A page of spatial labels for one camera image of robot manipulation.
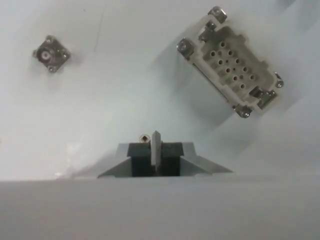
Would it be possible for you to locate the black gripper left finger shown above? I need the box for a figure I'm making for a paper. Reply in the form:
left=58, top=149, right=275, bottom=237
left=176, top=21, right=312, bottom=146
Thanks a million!
left=96, top=142, right=152, bottom=179

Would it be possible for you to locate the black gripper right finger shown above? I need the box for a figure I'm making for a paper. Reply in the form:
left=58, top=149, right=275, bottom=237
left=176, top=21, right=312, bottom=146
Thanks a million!
left=159, top=141, right=234, bottom=177

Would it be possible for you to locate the metal square peg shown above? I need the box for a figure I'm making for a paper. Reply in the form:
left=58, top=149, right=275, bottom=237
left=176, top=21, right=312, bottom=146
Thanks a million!
left=150, top=130, right=164, bottom=176

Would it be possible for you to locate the white task board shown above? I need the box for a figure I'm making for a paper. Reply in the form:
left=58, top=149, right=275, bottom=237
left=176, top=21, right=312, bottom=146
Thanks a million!
left=0, top=0, right=320, bottom=183

